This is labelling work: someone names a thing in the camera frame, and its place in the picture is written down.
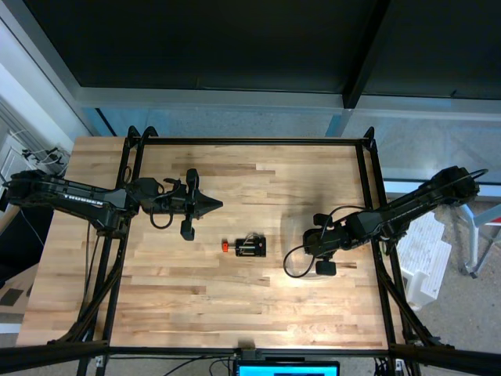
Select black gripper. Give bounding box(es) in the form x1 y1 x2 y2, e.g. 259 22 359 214
150 168 224 241
303 213 353 277

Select black clamp with red knob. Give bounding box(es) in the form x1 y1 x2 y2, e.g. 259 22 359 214
222 236 268 259

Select white stepped foam block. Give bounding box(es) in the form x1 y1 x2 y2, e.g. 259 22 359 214
397 219 453 313

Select laptop screen with blue edge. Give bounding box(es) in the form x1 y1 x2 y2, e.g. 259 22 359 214
234 360 341 376

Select brown cardboard box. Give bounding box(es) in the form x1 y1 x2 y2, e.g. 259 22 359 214
0 262 40 314

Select thin silver wire leads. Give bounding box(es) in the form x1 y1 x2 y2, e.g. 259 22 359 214
239 233 260 251

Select black aluminium frame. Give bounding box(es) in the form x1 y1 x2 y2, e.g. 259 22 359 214
0 125 457 376

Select small black camera box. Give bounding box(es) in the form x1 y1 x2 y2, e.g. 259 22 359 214
233 344 259 361

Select grey metal chair frame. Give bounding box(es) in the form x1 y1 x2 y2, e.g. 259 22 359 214
456 203 501 280

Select white cable bundle with plugs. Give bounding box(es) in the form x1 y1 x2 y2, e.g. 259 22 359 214
19 145 67 168

